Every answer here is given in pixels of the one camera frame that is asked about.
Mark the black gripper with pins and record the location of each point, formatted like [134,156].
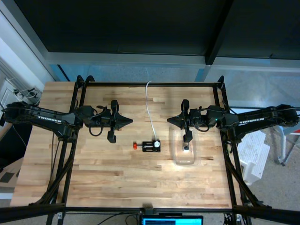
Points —
[195,118]
[114,119]

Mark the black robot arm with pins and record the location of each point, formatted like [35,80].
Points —
[47,117]
[253,120]

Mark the white receptacle socket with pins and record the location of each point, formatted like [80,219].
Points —
[157,143]

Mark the white power strip with plugs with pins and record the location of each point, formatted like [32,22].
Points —
[25,93]

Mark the clear plastic tub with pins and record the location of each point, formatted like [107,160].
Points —
[178,152]

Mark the black clamp with red knob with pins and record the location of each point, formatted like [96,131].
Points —
[148,147]

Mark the white foam block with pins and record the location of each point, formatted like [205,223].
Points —
[254,159]

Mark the laptop screen with blue edge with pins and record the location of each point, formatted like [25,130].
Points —
[171,221]

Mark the black equipment case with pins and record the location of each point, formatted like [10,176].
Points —
[11,145]

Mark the red chair seat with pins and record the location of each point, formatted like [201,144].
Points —
[297,132]

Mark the cardboard box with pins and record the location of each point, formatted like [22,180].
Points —
[12,168]

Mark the black flat pad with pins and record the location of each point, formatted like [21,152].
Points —
[7,177]

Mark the black metal frame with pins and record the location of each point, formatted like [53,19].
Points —
[187,85]

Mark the small black camera box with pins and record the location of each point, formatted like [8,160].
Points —
[148,210]

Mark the grey metal chair frame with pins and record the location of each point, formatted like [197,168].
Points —
[282,145]

